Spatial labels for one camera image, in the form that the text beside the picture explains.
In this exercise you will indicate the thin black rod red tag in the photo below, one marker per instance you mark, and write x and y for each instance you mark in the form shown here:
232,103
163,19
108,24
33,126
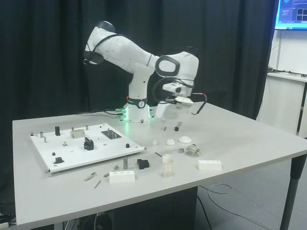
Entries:
202,105

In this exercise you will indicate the metal BNC plug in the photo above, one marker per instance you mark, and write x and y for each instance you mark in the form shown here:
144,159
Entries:
116,167

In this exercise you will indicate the long white peg holder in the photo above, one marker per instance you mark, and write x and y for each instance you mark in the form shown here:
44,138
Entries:
209,165
122,176

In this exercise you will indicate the white small gear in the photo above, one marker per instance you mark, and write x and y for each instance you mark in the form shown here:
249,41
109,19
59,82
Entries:
155,142

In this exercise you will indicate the white medium gear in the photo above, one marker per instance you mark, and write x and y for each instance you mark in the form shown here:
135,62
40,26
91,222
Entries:
170,141

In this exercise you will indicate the blue screen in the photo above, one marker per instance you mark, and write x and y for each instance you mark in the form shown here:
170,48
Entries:
291,14

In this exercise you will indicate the black curtain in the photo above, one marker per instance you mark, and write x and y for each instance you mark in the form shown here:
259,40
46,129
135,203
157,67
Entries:
48,60

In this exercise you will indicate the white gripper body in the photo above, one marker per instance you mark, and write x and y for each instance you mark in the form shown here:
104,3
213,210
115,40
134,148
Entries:
170,111

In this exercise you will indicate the large metal round peg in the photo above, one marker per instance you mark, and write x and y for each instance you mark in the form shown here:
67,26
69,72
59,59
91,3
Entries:
125,163

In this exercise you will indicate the white task board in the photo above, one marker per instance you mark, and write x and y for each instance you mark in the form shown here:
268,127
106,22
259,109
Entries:
84,151

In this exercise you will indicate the small white cube holder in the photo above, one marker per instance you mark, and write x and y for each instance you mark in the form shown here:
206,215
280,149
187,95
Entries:
168,171
166,158

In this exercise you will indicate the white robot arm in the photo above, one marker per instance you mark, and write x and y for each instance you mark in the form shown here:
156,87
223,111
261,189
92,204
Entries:
124,50

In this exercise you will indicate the white power strip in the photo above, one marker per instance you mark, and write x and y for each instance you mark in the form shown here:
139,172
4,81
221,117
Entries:
6,221

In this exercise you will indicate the grey Ethernet plug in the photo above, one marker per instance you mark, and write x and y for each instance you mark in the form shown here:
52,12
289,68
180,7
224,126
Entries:
89,176

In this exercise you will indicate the white cabinet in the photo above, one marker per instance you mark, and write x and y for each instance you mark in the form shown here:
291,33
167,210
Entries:
283,103

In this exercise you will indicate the thin metal round peg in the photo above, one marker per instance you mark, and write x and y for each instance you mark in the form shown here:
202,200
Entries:
97,184

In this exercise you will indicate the black table leg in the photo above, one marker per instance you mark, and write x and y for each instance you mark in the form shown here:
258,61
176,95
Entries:
291,191

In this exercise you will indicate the black D-SUB plug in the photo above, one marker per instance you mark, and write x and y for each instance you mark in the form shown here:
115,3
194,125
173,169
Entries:
143,164

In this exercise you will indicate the thin dark metal peg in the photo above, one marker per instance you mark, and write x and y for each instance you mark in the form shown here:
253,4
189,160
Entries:
157,154

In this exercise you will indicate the black box under table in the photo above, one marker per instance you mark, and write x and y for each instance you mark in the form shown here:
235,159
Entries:
144,210

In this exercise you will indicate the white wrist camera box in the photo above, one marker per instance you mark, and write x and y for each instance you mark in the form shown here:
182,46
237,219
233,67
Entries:
171,88

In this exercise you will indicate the white large gear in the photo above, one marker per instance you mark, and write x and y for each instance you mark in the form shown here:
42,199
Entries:
184,139

